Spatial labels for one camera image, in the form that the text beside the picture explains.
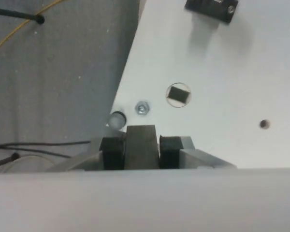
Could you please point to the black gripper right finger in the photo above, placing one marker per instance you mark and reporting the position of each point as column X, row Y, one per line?
column 171, row 152

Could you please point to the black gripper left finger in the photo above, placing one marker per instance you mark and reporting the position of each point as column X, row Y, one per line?
column 112, row 152

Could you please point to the metal square peg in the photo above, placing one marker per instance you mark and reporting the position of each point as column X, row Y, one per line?
column 141, row 147

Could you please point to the grey board foot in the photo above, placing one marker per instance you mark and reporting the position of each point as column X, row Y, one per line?
column 116, row 120

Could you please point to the white task board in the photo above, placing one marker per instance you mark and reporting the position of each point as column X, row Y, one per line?
column 220, row 72

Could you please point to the black thin rod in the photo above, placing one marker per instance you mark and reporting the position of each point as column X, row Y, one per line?
column 14, row 12
column 7, row 159

